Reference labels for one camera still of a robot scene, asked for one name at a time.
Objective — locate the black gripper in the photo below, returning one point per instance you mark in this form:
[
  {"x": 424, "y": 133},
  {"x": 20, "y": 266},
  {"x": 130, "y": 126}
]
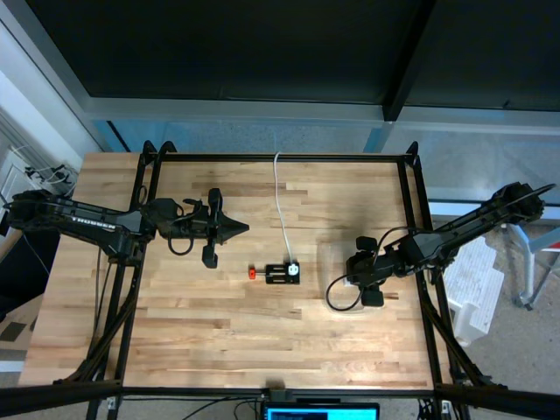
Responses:
[
  {"x": 205, "y": 225},
  {"x": 367, "y": 269}
]

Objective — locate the white receptacle socket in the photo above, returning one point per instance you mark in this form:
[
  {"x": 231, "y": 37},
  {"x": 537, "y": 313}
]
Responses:
[{"x": 293, "y": 268}]

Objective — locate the clear plastic tub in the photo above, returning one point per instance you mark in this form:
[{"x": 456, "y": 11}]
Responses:
[{"x": 323, "y": 271}]

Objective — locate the black clamp with red knob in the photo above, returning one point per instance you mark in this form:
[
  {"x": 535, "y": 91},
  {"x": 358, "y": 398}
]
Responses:
[{"x": 275, "y": 273}]

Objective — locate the white step stool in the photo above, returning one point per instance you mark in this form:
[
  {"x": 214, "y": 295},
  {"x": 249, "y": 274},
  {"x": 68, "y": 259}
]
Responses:
[{"x": 477, "y": 297}]

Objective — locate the laptop with blue screen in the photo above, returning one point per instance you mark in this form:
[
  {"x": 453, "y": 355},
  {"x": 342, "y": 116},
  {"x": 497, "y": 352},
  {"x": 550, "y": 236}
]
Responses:
[{"x": 319, "y": 413}]

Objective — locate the grey metal stand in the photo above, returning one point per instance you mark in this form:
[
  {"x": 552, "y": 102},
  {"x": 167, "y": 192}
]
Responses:
[{"x": 529, "y": 271}]

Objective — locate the brown cardboard box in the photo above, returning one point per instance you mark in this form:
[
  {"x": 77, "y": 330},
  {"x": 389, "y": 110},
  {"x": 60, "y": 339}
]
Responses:
[{"x": 26, "y": 312}]

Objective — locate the black flat mat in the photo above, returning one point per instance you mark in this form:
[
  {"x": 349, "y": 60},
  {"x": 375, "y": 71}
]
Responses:
[{"x": 12, "y": 331}]

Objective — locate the black curved frame bracket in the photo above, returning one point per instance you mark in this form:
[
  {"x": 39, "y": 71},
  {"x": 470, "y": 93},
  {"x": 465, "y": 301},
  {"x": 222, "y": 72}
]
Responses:
[
  {"x": 148, "y": 146},
  {"x": 167, "y": 146},
  {"x": 413, "y": 149}
]

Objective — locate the black table-level camera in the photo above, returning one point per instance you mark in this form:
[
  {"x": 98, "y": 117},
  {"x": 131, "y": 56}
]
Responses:
[{"x": 277, "y": 394}]

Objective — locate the black metal frame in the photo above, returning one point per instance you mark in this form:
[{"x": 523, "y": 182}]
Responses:
[{"x": 52, "y": 394}]

